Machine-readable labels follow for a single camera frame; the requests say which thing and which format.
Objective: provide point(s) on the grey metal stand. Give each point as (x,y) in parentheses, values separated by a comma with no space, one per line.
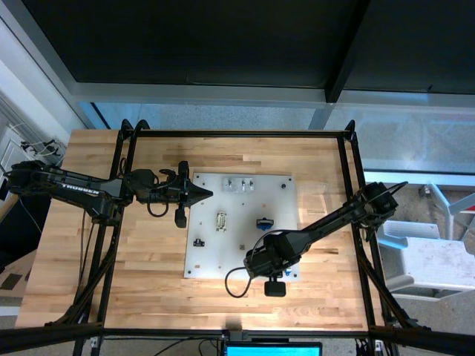
(449,219)

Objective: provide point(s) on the black clamp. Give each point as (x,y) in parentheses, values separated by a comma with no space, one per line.
(198,243)

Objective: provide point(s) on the white grey connector housing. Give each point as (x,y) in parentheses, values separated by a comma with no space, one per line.
(221,221)

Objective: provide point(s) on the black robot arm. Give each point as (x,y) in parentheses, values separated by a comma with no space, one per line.
(78,187)
(334,220)

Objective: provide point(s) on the black wall post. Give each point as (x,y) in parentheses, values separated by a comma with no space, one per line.
(345,55)

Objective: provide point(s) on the white step stool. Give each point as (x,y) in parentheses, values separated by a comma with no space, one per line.
(426,259)

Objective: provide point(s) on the blue screen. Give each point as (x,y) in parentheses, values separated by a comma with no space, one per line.
(271,350)

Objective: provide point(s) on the clear plastic tub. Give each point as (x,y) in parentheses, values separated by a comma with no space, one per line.
(315,200)

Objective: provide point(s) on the black aluminium frame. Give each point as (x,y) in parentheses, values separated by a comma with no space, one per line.
(237,133)

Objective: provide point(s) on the white board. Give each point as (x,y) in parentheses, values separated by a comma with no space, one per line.
(230,207)

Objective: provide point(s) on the blue and black connector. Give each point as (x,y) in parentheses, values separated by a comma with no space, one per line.
(264,224)

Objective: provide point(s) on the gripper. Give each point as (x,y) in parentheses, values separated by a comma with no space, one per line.
(275,289)
(174,193)

